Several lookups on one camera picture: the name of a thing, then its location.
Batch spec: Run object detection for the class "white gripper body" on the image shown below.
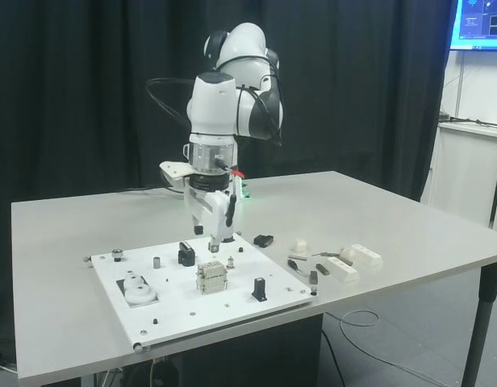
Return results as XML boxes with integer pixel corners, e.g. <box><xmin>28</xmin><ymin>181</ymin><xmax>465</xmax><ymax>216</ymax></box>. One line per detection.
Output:
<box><xmin>186</xmin><ymin>186</ymin><xmax>230</xmax><ymax>242</ymax></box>

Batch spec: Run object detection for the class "grey waterproof plug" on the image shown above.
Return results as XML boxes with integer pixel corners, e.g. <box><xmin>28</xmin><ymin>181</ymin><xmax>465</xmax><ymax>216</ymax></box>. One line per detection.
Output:
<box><xmin>194</xmin><ymin>262</ymin><xmax>228</xmax><ymax>292</ymax></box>

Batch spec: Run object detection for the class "white task board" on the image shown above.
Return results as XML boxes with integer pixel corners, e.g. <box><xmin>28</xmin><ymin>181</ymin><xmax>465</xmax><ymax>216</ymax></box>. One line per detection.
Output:
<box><xmin>82</xmin><ymin>232</ymin><xmax>319</xmax><ymax>352</ymax></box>

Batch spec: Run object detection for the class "black USB plug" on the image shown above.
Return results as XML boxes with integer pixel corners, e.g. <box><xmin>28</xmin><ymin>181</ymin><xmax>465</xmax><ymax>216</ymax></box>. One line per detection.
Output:
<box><xmin>286</xmin><ymin>259</ymin><xmax>311</xmax><ymax>280</ymax></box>

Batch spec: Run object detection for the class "white large gear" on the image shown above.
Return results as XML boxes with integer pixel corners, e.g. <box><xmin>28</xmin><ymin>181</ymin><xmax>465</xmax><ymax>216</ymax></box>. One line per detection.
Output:
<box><xmin>129</xmin><ymin>285</ymin><xmax>157</xmax><ymax>306</ymax></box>

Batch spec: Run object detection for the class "black box under table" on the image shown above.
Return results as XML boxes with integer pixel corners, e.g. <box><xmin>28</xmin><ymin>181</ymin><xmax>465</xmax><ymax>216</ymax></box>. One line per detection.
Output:
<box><xmin>167</xmin><ymin>314</ymin><xmax>327</xmax><ymax>387</ymax></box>

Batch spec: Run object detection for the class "white peg holder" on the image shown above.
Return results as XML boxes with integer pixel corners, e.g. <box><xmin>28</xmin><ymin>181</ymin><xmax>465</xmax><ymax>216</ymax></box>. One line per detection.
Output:
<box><xmin>350</xmin><ymin>243</ymin><xmax>384</xmax><ymax>268</ymax></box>
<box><xmin>327</xmin><ymin>257</ymin><xmax>361</xmax><ymax>284</ymax></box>

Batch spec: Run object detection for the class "black curtain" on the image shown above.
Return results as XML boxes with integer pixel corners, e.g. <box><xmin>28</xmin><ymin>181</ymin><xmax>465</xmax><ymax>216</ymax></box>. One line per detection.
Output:
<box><xmin>0</xmin><ymin>0</ymin><xmax>462</xmax><ymax>364</ymax></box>

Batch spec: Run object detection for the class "white cabinet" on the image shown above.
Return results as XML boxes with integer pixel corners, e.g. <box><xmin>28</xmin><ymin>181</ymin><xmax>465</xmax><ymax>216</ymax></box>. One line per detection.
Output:
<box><xmin>424</xmin><ymin>119</ymin><xmax>497</xmax><ymax>235</ymax></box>

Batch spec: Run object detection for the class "black table leg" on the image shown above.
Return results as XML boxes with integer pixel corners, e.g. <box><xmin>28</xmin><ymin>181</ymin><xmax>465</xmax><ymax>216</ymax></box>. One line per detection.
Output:
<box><xmin>462</xmin><ymin>257</ymin><xmax>496</xmax><ymax>387</ymax></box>

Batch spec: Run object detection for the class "blue screen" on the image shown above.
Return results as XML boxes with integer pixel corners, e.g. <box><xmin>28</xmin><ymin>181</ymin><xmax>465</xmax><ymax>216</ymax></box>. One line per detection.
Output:
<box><xmin>449</xmin><ymin>0</ymin><xmax>497</xmax><ymax>52</ymax></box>

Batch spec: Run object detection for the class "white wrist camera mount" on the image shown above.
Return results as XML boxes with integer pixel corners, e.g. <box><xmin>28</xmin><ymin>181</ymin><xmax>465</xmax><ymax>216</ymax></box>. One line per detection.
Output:
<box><xmin>158</xmin><ymin>160</ymin><xmax>193</xmax><ymax>191</ymax></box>

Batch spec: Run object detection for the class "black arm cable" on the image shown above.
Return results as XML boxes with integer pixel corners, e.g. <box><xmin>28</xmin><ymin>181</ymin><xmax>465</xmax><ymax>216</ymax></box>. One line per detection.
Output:
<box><xmin>146</xmin><ymin>56</ymin><xmax>284</xmax><ymax>148</ymax></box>

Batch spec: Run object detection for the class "grey floor cable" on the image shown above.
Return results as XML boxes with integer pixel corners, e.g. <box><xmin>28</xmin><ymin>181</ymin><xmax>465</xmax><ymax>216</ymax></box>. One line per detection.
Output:
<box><xmin>339</xmin><ymin>309</ymin><xmax>395</xmax><ymax>387</ymax></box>

